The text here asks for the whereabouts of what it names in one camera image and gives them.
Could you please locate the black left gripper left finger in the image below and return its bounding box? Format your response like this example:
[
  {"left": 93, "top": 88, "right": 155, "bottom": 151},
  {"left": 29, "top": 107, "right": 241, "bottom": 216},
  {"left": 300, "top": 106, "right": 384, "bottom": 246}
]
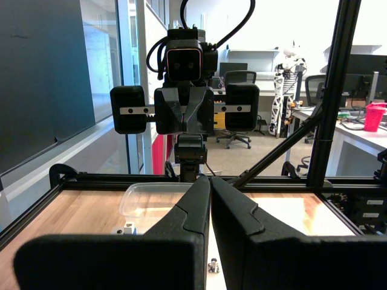
[{"left": 13, "top": 176, "right": 211, "bottom": 290}]

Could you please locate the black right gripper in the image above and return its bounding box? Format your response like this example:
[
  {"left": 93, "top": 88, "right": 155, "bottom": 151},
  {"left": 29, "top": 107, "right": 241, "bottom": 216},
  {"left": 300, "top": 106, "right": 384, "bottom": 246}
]
[{"left": 110, "top": 81, "right": 260, "bottom": 135}]

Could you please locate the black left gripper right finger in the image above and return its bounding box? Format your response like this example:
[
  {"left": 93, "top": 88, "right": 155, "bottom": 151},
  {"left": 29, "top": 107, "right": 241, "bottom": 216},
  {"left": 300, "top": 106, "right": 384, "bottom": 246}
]
[{"left": 210, "top": 176, "right": 387, "bottom": 290}]

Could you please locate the yellow drawer cabinet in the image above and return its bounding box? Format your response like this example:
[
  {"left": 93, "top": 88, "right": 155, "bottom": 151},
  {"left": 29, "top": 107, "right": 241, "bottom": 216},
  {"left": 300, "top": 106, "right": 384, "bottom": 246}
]
[{"left": 213, "top": 96, "right": 227, "bottom": 130}]

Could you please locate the blue white clamp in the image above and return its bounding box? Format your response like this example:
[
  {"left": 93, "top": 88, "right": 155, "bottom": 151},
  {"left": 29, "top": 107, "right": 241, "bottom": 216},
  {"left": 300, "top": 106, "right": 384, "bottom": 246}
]
[{"left": 110, "top": 221, "right": 137, "bottom": 236}]

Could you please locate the white red partition panel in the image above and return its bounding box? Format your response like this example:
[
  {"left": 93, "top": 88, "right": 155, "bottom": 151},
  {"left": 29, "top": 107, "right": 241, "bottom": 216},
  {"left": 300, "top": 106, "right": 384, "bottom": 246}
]
[{"left": 137, "top": 0, "right": 170, "bottom": 175}]

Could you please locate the clear plastic tub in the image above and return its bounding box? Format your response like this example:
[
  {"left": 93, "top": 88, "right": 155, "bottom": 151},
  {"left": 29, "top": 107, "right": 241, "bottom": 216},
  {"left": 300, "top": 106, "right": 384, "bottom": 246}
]
[{"left": 119, "top": 182, "right": 194, "bottom": 219}]

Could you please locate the black mesh office chair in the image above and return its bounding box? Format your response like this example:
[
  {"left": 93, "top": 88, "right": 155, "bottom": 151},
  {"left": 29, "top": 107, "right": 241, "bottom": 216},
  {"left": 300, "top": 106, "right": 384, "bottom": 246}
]
[
  {"left": 216, "top": 70, "right": 258, "bottom": 150},
  {"left": 304, "top": 74, "right": 328, "bottom": 144}
]

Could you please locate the black computer monitor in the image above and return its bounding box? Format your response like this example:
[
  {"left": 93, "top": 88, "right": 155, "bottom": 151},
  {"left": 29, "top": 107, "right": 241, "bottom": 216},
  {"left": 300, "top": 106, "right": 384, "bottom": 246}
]
[
  {"left": 347, "top": 54, "right": 387, "bottom": 100},
  {"left": 219, "top": 62, "right": 249, "bottom": 76}
]

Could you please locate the black labelled control box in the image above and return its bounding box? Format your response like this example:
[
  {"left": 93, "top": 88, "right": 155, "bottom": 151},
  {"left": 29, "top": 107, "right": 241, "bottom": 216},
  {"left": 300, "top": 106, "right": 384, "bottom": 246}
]
[{"left": 325, "top": 193, "right": 387, "bottom": 236}]

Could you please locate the white lattice humanoid robot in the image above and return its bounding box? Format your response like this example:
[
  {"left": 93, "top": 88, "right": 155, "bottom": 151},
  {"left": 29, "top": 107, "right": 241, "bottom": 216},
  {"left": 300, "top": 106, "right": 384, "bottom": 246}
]
[{"left": 268, "top": 40, "right": 307, "bottom": 137}]

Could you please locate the white office desk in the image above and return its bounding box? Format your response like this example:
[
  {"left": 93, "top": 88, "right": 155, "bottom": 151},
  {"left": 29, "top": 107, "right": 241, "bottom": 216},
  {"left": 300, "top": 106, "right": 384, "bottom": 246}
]
[{"left": 290, "top": 105, "right": 387, "bottom": 179}]

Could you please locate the red plastic cup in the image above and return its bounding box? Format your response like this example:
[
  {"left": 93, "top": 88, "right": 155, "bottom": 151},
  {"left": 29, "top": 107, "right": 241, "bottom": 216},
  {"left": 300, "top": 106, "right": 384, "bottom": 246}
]
[{"left": 364, "top": 102, "right": 387, "bottom": 132}]

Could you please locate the black aluminium frame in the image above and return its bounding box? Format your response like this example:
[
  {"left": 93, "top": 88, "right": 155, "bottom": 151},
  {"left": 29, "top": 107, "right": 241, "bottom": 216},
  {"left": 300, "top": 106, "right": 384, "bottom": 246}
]
[{"left": 0, "top": 0, "right": 387, "bottom": 251}]

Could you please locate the white wall shelf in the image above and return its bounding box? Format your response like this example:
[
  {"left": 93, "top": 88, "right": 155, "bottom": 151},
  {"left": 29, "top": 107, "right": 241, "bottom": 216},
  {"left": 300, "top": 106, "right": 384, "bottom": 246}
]
[{"left": 226, "top": 48, "right": 281, "bottom": 72}]

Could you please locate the long black right arm cable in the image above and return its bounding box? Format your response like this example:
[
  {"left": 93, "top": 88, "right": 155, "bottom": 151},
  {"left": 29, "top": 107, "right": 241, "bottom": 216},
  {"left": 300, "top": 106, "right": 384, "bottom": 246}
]
[{"left": 180, "top": 0, "right": 256, "bottom": 49}]

